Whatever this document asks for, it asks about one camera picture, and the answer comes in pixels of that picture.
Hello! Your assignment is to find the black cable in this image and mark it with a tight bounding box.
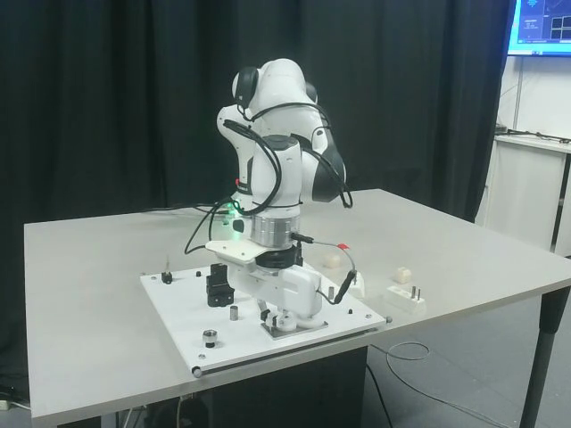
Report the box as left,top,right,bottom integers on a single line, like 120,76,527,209
185,100,356,256

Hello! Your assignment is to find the blue screen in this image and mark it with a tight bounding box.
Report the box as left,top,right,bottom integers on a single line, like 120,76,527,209
506,0,571,59

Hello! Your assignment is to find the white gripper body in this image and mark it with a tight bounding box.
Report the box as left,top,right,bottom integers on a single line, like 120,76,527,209
231,266,325,321

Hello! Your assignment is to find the dark grey table leg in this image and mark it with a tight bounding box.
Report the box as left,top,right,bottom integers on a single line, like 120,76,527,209
520,284,571,428

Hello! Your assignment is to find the flat white mounting plate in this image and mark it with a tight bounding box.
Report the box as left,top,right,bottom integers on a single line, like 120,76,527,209
205,238,298,266

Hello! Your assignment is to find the white cabinet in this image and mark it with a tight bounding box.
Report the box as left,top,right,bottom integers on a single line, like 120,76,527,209
483,132,571,259

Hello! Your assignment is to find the thin grey cable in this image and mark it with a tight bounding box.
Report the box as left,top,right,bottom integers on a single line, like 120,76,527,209
385,342,464,428

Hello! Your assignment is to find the black curtain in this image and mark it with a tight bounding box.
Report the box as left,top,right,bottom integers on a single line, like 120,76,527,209
0,0,510,418

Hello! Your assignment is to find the white task board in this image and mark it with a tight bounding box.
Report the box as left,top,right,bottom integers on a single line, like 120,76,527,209
139,261,389,378

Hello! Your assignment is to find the silver sensor ring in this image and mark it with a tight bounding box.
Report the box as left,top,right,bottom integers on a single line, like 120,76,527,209
249,213,302,249

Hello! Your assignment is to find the white large gear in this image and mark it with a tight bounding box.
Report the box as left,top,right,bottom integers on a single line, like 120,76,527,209
294,314,330,335

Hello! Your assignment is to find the black D-SUB plug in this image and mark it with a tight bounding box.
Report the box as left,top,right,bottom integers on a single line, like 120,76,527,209
205,263,236,309

